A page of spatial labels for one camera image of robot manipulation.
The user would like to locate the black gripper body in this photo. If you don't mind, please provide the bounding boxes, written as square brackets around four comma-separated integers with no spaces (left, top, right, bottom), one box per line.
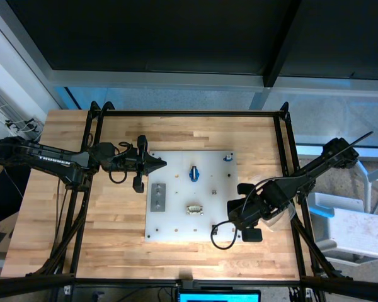
[122,135,150,194]
[237,182,269,243]

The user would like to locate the grey metal bar plate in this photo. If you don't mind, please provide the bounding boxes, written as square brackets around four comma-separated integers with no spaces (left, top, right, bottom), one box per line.
[149,182,167,213]

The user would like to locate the white taskboard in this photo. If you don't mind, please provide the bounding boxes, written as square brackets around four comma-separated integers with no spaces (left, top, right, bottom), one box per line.
[144,150,244,243]

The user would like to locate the clear plastic tub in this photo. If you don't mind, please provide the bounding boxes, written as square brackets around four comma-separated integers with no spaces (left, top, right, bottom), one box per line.
[253,175,296,234]

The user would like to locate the large blue connector socket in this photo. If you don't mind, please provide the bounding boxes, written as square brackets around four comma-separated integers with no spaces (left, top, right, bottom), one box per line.
[187,164,200,183]

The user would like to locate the blue lit screen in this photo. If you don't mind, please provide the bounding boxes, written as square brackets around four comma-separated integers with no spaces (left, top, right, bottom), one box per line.
[177,289,262,302]

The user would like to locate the white step stool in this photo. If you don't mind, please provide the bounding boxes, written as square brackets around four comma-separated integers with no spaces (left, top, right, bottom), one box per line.
[308,191,378,267]

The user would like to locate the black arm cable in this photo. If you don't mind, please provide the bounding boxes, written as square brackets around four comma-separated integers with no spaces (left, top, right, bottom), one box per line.
[210,219,239,250]
[108,142,130,184]

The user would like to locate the black metal frame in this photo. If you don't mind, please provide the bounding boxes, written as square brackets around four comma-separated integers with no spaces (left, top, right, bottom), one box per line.
[0,100,378,302]

